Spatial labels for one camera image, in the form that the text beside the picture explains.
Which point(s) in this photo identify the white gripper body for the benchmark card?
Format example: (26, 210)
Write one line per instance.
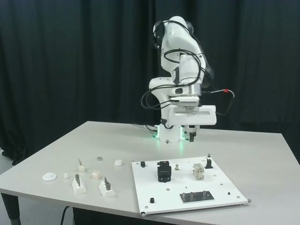
(178, 117)

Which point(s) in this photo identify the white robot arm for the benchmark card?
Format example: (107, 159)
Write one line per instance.
(178, 39)

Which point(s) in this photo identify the metal BNC plug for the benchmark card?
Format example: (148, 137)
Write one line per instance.
(177, 167)

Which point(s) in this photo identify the grey waterproof plug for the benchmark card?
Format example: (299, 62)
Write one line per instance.
(198, 173)

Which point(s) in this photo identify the black D-SUB plug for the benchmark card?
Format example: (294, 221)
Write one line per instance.
(164, 173)

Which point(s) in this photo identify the white task board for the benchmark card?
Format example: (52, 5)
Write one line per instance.
(164, 192)

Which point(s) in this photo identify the white medium gear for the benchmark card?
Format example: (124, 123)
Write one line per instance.
(118, 162)

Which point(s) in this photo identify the large metal square peg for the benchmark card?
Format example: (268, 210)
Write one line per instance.
(109, 186)

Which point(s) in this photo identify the cream plug holder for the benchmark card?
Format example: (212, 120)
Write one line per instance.
(96, 175)

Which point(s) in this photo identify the white square peg holder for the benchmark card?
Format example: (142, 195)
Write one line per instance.
(107, 192)

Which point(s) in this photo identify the small white plug holder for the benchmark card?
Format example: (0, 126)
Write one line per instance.
(81, 168)

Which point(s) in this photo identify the large metal round peg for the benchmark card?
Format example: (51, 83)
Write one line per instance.
(76, 177)

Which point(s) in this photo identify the white round peg holder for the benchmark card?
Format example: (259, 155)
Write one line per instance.
(79, 189)

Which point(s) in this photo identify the white small gear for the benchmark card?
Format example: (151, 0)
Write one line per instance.
(65, 175)

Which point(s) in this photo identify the white large gear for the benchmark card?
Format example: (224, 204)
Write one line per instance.
(49, 177)

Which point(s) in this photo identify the black curtains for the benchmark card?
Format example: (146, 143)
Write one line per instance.
(47, 58)

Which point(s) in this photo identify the black table leg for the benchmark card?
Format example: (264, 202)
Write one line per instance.
(10, 208)

